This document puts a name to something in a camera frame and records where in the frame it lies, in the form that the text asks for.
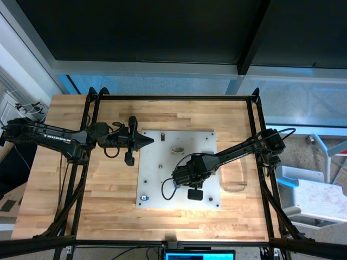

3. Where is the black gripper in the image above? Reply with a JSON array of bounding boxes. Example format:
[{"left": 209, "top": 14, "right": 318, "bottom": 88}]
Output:
[
  {"left": 118, "top": 116, "right": 155, "bottom": 166},
  {"left": 172, "top": 161, "right": 204, "bottom": 202}
]

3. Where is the white task board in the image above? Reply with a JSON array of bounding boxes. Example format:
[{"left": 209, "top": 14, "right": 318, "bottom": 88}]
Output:
[{"left": 134, "top": 129, "right": 222, "bottom": 211}]

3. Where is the clear plastic tub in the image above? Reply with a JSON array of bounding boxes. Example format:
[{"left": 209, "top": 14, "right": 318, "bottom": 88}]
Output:
[{"left": 219, "top": 155, "right": 252, "bottom": 194}]

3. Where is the laptop screen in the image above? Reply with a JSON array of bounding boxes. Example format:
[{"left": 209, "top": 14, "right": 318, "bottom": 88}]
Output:
[{"left": 162, "top": 249, "right": 236, "bottom": 260}]

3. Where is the white metal step stool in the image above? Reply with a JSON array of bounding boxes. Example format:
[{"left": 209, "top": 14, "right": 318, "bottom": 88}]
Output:
[{"left": 276, "top": 165, "right": 347, "bottom": 231}]

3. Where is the brown cardboard box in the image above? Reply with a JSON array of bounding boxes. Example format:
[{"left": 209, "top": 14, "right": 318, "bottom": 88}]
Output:
[{"left": 0, "top": 181, "right": 28, "bottom": 217}]

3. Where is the black looped cable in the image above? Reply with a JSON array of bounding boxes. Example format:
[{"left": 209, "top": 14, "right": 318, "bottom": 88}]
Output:
[
  {"left": 161, "top": 177, "right": 178, "bottom": 201},
  {"left": 104, "top": 145, "right": 121, "bottom": 159}
]

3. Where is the black aluminium frame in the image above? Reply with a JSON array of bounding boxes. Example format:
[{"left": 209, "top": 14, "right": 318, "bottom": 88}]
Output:
[{"left": 0, "top": 86, "right": 347, "bottom": 260}]

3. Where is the tangled cable bundle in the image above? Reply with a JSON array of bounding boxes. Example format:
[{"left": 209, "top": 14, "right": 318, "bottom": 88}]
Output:
[{"left": 12, "top": 101, "right": 49, "bottom": 120}]

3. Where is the black wall pillar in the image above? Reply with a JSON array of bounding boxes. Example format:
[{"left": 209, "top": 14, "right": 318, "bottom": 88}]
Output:
[{"left": 237, "top": 0, "right": 272, "bottom": 76}]

